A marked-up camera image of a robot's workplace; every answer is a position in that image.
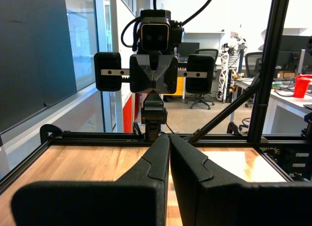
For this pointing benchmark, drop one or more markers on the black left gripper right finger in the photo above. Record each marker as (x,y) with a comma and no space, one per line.
(243,206)

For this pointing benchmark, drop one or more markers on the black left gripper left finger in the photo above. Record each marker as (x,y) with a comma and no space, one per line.
(97,204)

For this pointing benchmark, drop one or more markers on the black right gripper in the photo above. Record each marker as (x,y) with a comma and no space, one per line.
(107,65)

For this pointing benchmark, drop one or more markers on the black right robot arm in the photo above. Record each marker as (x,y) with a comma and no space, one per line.
(153,118)

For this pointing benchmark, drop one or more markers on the yellow cabinet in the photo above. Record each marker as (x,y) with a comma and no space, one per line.
(181,87)

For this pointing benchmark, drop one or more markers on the red panel cabinet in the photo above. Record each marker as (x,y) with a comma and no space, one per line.
(127,113)

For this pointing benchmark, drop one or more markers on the small black monitor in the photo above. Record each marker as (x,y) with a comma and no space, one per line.
(190,49)

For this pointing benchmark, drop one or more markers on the black box white labels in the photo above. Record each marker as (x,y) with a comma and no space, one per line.
(275,160)

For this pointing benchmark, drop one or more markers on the black office chair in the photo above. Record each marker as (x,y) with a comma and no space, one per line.
(251,62)
(207,52)

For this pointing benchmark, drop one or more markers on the white overhead shelf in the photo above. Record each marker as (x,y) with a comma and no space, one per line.
(207,38)

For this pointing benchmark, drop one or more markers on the white lattice stand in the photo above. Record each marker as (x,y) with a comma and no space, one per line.
(225,72)

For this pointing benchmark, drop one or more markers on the grey metal window ledge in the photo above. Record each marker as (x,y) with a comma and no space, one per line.
(48,113)

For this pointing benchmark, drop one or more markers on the white office desk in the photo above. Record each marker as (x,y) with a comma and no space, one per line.
(285,100)

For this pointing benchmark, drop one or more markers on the red plastic cup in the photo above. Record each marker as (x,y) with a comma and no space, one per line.
(301,88)

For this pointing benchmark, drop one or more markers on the large black monitor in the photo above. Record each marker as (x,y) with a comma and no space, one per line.
(292,44)

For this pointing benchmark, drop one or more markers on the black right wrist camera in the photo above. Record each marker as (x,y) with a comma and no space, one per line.
(154,35)

